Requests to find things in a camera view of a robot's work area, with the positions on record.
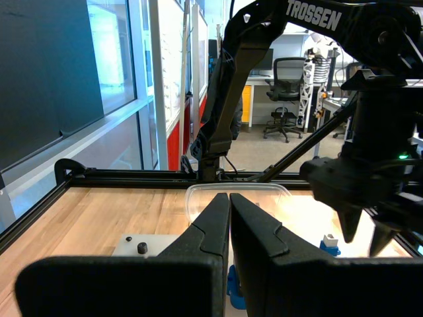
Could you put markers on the white desk with yellow cabinet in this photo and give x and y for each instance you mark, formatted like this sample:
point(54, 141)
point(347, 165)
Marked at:
point(261, 79)

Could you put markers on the blue holder with black block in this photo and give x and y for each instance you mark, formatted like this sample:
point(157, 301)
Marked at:
point(235, 297)

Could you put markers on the short black knurled stud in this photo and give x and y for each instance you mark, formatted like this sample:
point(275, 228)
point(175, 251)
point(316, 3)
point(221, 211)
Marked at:
point(142, 248)

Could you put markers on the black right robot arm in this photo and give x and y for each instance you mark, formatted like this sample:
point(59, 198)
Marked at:
point(224, 99)

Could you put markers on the black computer monitor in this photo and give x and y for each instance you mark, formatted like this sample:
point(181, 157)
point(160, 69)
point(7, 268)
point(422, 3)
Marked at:
point(266, 61)

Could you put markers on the blue holder with white socket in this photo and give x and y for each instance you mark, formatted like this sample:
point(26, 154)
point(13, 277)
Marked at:
point(330, 246)

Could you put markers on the black mesh office chair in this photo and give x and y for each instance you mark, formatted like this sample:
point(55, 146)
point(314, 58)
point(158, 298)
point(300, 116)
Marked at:
point(289, 71)

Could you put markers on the clear plastic tub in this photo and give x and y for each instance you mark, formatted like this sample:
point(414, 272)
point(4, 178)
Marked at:
point(198, 198)

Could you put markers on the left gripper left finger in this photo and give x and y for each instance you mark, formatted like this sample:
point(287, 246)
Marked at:
point(132, 287)

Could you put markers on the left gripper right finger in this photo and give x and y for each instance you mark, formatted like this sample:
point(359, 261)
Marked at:
point(330, 287)

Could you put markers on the black aluminium frame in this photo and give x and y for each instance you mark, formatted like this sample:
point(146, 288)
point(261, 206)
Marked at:
point(132, 174)

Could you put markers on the white lattice robot structure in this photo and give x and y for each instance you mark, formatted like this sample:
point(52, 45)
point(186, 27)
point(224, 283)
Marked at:
point(307, 89)

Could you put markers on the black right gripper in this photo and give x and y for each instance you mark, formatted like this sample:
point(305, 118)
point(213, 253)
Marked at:
point(357, 181)

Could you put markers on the person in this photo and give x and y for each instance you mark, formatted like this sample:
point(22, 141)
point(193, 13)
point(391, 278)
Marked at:
point(236, 115)

